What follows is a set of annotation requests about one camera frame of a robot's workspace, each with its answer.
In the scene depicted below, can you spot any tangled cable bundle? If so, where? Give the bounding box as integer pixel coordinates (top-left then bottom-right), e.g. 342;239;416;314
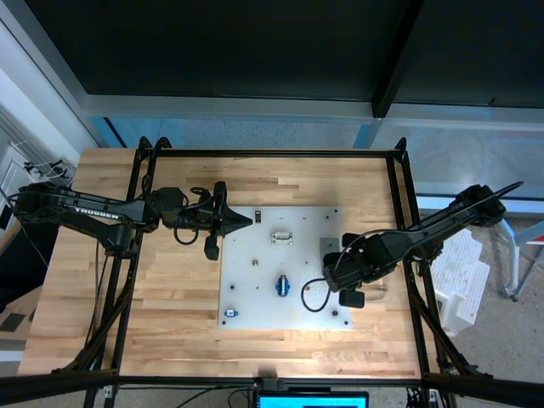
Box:
23;157;77;179

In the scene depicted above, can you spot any grey metal stand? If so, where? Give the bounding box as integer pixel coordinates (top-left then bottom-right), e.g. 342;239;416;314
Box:
495;210;544;303

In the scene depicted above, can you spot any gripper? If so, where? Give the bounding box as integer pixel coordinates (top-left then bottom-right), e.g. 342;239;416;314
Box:
185;180;255;262
321;250;375;310

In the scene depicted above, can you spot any arm braided black cable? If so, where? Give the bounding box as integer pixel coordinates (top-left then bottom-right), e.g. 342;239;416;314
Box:
173;223;201;247

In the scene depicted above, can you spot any clear plastic tub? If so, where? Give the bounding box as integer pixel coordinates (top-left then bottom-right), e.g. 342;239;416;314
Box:
342;235;389;304

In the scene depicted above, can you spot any white foam block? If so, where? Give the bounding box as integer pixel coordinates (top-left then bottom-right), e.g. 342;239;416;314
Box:
428;229;493;337

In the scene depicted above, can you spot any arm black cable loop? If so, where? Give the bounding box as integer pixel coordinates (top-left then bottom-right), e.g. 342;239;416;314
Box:
301;277;333;312

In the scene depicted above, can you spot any arm smooth black cable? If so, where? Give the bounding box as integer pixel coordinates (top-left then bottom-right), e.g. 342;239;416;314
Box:
337;181;524;264
189;185;213;205

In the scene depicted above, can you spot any black aluminium table frame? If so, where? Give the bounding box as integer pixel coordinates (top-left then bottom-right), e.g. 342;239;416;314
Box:
0;135;544;408

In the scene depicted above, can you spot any screen with blue edge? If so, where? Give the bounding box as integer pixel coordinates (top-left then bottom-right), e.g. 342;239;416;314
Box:
253;390;370;408

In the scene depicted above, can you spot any blue connector mount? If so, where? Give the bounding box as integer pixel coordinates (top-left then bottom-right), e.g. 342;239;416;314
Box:
273;274;292;299

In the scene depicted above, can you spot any red sign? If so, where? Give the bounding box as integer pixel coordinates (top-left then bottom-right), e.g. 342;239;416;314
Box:
525;220;544;248

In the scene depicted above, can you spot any grey metal plate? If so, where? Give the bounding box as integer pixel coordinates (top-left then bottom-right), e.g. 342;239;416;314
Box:
319;236;342;261

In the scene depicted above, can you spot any white task board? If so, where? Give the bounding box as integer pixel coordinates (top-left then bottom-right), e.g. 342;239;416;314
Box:
218;206;354;331

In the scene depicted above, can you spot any brown cardboard box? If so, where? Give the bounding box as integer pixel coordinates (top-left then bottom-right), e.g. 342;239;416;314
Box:
0;284;43;341

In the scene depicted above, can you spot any black table-level camera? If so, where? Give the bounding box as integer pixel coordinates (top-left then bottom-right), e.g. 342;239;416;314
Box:
259;373;286;392

